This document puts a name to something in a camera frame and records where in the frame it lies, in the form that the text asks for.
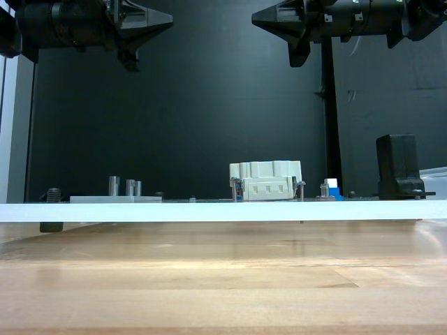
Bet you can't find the black board foot screw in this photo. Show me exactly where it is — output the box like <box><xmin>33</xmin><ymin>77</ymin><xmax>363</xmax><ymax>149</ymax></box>
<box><xmin>39</xmin><ymin>187</ymin><xmax>64</xmax><ymax>234</ymax></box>

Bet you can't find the beige connector housing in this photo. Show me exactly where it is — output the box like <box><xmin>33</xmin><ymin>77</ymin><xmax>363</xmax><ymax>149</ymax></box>
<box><xmin>228</xmin><ymin>160</ymin><xmax>307</xmax><ymax>202</ymax></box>

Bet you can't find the black bar holder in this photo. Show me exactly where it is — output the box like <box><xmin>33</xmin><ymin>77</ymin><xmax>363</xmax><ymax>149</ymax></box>
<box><xmin>372</xmin><ymin>133</ymin><xmax>437</xmax><ymax>201</ymax></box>

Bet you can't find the clear plastic tub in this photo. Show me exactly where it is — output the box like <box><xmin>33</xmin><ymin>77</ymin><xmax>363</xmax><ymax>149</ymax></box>
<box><xmin>418</xmin><ymin>166</ymin><xmax>447</xmax><ymax>202</ymax></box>

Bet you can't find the black aluminium frame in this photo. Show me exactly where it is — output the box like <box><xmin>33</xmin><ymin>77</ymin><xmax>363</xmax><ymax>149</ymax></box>
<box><xmin>314</xmin><ymin>38</ymin><xmax>344</xmax><ymax>196</ymax></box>

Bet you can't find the small blue white socket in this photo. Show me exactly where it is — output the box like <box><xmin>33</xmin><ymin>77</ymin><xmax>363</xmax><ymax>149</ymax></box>
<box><xmin>323</xmin><ymin>177</ymin><xmax>342</xmax><ymax>201</ymax></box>

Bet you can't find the grey metal plate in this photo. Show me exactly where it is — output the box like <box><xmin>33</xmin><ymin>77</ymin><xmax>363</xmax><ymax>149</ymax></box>
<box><xmin>69</xmin><ymin>195</ymin><xmax>163</xmax><ymax>204</ymax></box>

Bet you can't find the white taskboard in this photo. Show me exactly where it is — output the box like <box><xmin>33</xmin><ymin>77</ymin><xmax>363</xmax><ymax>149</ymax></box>
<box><xmin>0</xmin><ymin>201</ymin><xmax>447</xmax><ymax>223</ymax></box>

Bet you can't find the silver metal peg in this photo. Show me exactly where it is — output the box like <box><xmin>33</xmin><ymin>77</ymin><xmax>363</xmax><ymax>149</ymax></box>
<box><xmin>108</xmin><ymin>175</ymin><xmax>122</xmax><ymax>197</ymax></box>
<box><xmin>125</xmin><ymin>178</ymin><xmax>142</xmax><ymax>197</ymax></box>

